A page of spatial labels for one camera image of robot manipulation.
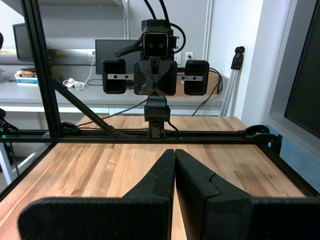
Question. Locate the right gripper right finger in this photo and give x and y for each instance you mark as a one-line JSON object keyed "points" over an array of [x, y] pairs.
{"points": [[237, 220]]}

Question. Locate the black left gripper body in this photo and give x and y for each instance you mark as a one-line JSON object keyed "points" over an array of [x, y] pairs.
{"points": [[113, 85]]}

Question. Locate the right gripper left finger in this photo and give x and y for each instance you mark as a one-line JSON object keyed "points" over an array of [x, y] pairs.
{"points": [[100, 220]]}

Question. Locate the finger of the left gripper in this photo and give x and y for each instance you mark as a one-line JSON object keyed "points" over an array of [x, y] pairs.
{"points": [[168, 82], [143, 82]]}

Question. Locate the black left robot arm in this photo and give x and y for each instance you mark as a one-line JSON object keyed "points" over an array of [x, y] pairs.
{"points": [[157, 115]]}

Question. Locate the black computer monitor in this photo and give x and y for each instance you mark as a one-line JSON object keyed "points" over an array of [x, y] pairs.
{"points": [[23, 42], [112, 50]]}

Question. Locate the tripod with silver legs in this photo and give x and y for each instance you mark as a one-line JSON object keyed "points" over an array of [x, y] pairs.
{"points": [[238, 57]]}

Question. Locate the stack of books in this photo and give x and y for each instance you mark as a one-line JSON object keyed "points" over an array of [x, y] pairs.
{"points": [[26, 78]]}

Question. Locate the grey desk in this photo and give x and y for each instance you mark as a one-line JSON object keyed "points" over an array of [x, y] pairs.
{"points": [[25, 97]]}

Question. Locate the white wall outlet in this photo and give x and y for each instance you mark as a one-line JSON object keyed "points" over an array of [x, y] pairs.
{"points": [[189, 56]]}

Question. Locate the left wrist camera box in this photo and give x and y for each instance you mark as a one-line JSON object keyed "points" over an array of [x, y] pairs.
{"points": [[155, 45]]}

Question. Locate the black curved frame bracket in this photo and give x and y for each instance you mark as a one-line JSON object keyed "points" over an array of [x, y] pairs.
{"points": [[70, 126], [257, 130], [267, 140]]}

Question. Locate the black aluminium frame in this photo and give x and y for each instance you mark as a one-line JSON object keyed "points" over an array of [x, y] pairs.
{"points": [[42, 75]]}

